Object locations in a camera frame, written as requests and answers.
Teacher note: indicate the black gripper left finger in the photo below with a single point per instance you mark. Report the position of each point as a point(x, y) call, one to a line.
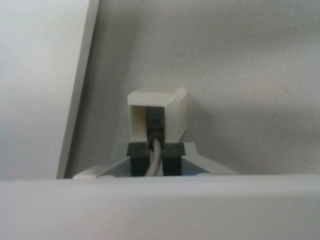
point(138, 160)

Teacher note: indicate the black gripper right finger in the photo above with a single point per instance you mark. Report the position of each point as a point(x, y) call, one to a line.
point(171, 160)

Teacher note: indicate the white plug holder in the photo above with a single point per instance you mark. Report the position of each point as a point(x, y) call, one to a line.
point(175, 117)

